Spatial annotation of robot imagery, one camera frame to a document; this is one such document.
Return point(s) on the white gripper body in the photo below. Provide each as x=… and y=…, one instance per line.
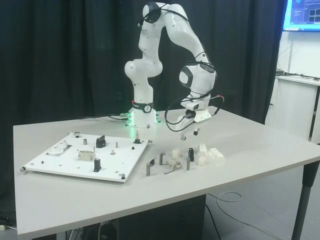
x=181, y=125

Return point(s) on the white large gear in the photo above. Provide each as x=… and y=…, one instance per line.
x=53, y=151

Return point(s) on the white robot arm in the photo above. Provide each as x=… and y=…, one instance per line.
x=145, y=62

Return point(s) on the white medium gear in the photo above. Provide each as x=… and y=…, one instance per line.
x=61, y=146

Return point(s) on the long white peg holder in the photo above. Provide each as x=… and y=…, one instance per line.
x=216, y=155

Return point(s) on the metal round peg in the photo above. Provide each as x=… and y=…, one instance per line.
x=169, y=171
x=85, y=141

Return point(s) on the grey tapered plug black base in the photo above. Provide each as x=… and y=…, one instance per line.
x=137, y=138

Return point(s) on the metal square peg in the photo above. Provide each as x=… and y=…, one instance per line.
x=148, y=170

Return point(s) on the black D-SUB plug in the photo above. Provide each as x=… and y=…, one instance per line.
x=100, y=143

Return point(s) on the white cabinet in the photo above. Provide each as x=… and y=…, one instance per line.
x=292, y=107

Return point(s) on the white task board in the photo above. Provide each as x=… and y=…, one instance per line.
x=75, y=167

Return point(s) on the black table leg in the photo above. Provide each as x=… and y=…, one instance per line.
x=303, y=200

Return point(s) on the black curtain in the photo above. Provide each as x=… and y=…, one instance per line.
x=50, y=50

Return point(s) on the blue screen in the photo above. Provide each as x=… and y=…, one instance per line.
x=302, y=15

